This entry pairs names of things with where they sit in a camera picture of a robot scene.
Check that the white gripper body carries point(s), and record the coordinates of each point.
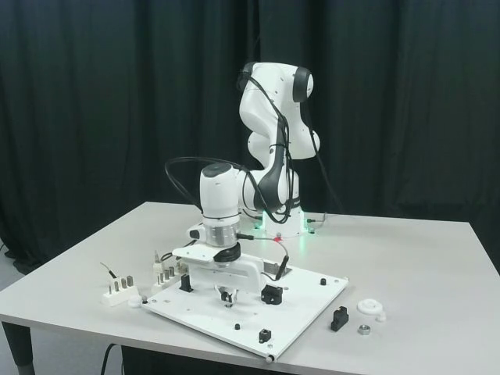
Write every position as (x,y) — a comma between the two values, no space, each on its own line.
(234,279)

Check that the metal BNC plug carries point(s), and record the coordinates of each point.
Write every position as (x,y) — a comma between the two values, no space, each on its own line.
(227,304)

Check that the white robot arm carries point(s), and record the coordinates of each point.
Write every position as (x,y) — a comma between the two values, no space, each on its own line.
(218,191)

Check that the white task board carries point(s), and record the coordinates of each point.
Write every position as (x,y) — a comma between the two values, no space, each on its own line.
(203,324)

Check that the beige metal connector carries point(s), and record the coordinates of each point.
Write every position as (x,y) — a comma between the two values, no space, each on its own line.
(181,266)

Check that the white peg holder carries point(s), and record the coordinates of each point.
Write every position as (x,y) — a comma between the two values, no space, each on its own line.
(117,298)
(168,286)

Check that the small white plug holder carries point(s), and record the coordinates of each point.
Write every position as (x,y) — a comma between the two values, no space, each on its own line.
(157,268)

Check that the small grey plug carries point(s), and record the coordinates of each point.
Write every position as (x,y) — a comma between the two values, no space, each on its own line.
(157,258)

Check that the black cabinet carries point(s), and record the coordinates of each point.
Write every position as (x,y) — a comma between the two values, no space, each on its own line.
(176,363)

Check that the white medium gear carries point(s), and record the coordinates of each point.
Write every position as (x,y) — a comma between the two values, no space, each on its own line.
(134,302)

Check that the black D-SUB plug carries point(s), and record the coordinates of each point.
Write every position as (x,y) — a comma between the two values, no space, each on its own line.
(340,320)

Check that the metal hex nut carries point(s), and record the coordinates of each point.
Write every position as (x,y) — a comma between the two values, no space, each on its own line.
(364,329)

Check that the white large gear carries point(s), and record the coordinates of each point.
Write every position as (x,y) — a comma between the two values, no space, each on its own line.
(371,306)

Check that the white small gear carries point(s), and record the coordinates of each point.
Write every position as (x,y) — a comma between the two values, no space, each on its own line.
(381,316)

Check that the black table leg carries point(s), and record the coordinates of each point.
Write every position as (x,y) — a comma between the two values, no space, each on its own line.
(17,347)

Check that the black curtain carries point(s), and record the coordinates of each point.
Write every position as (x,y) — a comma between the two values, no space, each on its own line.
(78,117)

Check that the flat white mount plate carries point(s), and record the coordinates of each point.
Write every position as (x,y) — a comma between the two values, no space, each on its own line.
(195,254)

